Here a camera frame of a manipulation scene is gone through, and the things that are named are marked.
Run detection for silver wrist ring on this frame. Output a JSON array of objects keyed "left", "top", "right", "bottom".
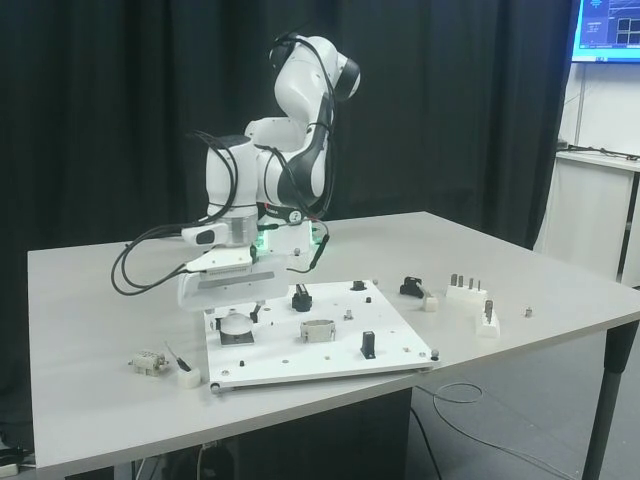
[{"left": 224, "top": 212, "right": 257, "bottom": 249}]

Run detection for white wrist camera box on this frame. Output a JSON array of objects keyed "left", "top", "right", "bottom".
[{"left": 180, "top": 223, "right": 229, "bottom": 247}]

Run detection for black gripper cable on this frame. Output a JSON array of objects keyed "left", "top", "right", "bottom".
[{"left": 110, "top": 32, "right": 341, "bottom": 297}]

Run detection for black table leg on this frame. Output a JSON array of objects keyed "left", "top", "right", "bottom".
[{"left": 581, "top": 319, "right": 640, "bottom": 480}]

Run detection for white power strip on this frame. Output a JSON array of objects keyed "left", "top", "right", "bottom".
[{"left": 0, "top": 444, "right": 37, "bottom": 475}]

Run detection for flat white mounting plate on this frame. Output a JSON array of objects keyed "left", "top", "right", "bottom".
[{"left": 185, "top": 252, "right": 254, "bottom": 275}]

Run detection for white round peg holder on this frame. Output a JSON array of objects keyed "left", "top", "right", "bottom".
[{"left": 473, "top": 315, "right": 503, "bottom": 339}]

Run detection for white large gear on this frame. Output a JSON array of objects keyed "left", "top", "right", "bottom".
[{"left": 219, "top": 312, "right": 252, "bottom": 338}]

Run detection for white square peg holder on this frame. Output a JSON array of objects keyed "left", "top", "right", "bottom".
[{"left": 444, "top": 283, "right": 486, "bottom": 304}]

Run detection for grey floor cable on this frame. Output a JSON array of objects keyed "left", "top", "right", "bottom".
[{"left": 410, "top": 382, "right": 640, "bottom": 480}]

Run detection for black camera cable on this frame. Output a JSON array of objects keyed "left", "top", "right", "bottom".
[{"left": 110, "top": 32, "right": 341, "bottom": 297}]

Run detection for black floor cable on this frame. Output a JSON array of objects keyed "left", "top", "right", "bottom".
[{"left": 409, "top": 405, "right": 441, "bottom": 480}]

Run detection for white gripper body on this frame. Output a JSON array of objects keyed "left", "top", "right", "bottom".
[{"left": 175, "top": 264, "right": 290, "bottom": 314}]

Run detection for white task board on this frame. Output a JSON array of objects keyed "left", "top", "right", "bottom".
[{"left": 201, "top": 277, "right": 442, "bottom": 397}]

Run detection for white cabinet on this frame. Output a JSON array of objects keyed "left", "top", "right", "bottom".
[{"left": 531, "top": 148, "right": 640, "bottom": 290}]

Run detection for blue screen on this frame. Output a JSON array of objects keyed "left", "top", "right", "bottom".
[{"left": 569, "top": 0, "right": 640, "bottom": 65}]

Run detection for black curtain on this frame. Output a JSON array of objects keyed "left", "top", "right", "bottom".
[{"left": 0, "top": 0, "right": 584, "bottom": 454}]

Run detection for beige waterproof plug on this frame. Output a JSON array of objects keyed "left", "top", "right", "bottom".
[{"left": 128, "top": 350, "right": 162, "bottom": 375}]

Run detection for black Ethernet plug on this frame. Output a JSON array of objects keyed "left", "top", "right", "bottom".
[{"left": 163, "top": 338, "right": 195, "bottom": 374}]

